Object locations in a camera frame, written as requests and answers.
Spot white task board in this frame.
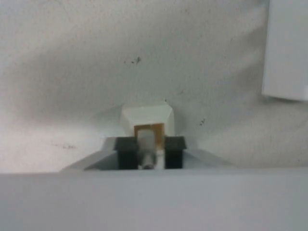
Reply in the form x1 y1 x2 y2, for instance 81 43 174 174
261 0 308 103

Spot small white plug holder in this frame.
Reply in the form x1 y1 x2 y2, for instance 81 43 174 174
120 102 175 138

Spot clear Ethernet plug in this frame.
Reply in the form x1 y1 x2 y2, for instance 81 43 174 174
133 122 167 170

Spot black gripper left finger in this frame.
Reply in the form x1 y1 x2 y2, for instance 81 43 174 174
60 136 140 172

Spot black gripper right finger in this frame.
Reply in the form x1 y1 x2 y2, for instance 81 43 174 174
163 136 238 170

